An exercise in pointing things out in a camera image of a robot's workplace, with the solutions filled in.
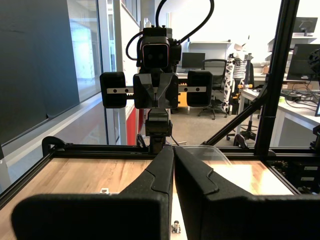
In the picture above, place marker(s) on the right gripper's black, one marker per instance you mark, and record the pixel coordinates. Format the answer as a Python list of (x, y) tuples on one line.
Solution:
[(112, 82)]

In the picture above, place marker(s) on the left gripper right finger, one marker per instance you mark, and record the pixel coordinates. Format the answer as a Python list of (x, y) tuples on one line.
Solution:
[(250, 217)]

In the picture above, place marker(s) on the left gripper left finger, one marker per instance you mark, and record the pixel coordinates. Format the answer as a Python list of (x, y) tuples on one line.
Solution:
[(100, 215)]

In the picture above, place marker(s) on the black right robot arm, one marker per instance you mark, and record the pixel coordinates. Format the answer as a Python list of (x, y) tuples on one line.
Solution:
[(158, 127)]

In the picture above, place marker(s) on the small white clamp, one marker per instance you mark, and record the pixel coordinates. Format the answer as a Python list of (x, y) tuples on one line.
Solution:
[(104, 190)]

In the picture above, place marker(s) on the yellow drawer cabinet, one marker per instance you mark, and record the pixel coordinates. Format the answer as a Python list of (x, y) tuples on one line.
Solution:
[(183, 100)]

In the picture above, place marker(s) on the white and red partition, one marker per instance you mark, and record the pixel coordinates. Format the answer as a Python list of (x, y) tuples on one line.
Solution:
[(131, 120)]

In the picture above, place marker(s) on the black computer monitor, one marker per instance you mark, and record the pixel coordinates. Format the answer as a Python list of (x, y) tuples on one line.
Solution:
[(306, 23), (193, 60), (302, 62)]

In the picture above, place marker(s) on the black equipment box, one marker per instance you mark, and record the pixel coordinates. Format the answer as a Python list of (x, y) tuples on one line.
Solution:
[(295, 172)]

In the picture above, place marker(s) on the black office chair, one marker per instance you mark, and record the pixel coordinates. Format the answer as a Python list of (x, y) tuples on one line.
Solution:
[(220, 77)]

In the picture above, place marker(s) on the clear plastic tub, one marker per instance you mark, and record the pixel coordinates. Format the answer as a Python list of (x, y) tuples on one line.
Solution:
[(217, 155)]

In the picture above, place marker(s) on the small metal screw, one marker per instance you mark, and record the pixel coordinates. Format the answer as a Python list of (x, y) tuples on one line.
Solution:
[(176, 227)]

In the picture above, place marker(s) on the black stool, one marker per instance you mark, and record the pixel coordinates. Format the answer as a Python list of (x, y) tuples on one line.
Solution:
[(247, 132)]

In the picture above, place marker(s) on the white work desk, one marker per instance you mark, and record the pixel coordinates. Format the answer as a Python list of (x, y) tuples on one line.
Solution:
[(295, 112)]

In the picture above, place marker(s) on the cardboard box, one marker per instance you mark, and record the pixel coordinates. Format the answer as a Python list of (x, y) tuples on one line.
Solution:
[(297, 86)]

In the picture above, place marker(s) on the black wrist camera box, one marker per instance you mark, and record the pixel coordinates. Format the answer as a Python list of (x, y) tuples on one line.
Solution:
[(155, 53)]

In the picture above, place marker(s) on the black aluminium table frame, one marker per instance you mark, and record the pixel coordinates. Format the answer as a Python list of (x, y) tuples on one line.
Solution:
[(275, 87)]

